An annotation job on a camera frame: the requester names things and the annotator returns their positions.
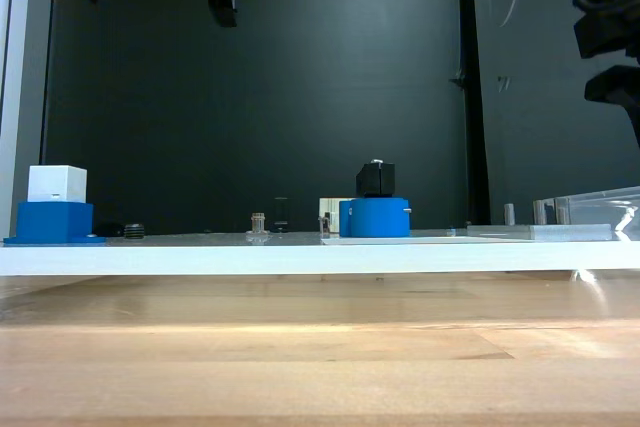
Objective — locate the dark translucent cylinder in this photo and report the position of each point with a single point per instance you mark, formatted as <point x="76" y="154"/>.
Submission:
<point x="281" y="212"/>

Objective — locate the white taskboard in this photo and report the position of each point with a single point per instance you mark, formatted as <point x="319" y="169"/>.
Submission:
<point x="300" y="259"/>

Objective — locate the clear plastic tub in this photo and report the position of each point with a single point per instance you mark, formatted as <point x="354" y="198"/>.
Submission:
<point x="600" y="207"/>

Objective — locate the grey metal plate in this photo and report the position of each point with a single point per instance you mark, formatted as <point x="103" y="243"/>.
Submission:
<point x="565" y="233"/>

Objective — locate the small grey peg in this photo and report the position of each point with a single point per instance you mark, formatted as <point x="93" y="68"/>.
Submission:
<point x="509" y="214"/>

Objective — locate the white cube plug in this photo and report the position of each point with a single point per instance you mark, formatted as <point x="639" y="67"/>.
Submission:
<point x="55" y="182"/>

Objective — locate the black block with screw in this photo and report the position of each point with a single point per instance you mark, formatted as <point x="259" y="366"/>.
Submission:
<point x="375" y="179"/>

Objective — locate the white connector housing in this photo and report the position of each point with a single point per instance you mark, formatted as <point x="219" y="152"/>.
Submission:
<point x="327" y="207"/>

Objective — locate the small metal screw clamp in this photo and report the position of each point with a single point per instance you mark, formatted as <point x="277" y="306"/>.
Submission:
<point x="323" y="224"/>

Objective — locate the black threaded insert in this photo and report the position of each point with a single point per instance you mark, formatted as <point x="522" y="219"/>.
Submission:
<point x="134" y="231"/>

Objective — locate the blue square socket base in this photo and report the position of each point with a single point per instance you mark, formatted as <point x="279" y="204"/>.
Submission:
<point x="50" y="222"/>

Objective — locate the blue round holder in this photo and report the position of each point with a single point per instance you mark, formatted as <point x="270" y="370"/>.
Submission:
<point x="380" y="219"/>

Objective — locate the black wall post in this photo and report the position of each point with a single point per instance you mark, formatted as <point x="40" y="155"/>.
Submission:
<point x="472" y="122"/>

